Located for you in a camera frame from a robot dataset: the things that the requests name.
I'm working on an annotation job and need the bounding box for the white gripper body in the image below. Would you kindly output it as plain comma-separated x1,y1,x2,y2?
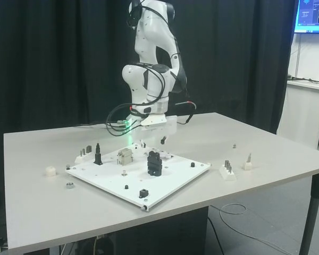
142,115,178,134

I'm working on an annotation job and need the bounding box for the metal BNC plug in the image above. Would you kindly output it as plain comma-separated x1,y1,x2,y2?
117,149,135,166

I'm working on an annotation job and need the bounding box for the black D-SUB plug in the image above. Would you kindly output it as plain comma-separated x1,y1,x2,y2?
146,150,163,177

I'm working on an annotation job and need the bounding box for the black waterproof plug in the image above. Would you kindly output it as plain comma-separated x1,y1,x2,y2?
93,142,103,165

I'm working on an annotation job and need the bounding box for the white task board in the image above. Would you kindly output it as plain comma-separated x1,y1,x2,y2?
65,142,212,213

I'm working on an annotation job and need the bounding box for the white peg holder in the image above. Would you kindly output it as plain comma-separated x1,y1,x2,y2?
220,164,237,182
74,153,95,164

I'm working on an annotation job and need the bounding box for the black curtain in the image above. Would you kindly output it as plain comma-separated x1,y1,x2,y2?
0,0,301,240

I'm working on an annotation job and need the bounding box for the white cabinet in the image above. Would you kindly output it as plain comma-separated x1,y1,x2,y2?
277,79,319,154

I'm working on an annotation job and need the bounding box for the black table leg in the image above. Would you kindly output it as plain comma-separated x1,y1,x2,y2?
299,174,319,255

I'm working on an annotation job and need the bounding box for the blue screen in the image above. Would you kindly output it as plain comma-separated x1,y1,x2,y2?
293,0,319,35

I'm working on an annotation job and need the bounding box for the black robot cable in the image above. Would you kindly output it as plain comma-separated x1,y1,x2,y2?
105,103,139,137

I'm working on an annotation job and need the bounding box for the grey floor cable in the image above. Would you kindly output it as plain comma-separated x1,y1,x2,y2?
219,203,310,255

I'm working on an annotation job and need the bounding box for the black floor cable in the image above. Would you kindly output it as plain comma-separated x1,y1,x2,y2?
207,216,225,255

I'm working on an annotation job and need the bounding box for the black cable on cabinet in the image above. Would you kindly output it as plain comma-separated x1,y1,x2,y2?
287,75,319,86

